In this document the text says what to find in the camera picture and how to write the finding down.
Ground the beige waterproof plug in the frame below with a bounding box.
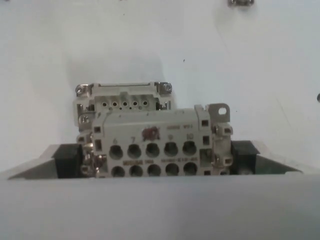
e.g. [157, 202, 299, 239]
[76, 103, 235, 179]

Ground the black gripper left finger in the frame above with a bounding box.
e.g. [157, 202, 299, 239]
[6, 143, 84, 180]

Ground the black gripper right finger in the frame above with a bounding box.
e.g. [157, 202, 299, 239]
[230, 139, 308, 176]

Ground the white task board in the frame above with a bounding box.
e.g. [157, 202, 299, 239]
[0, 0, 320, 176]

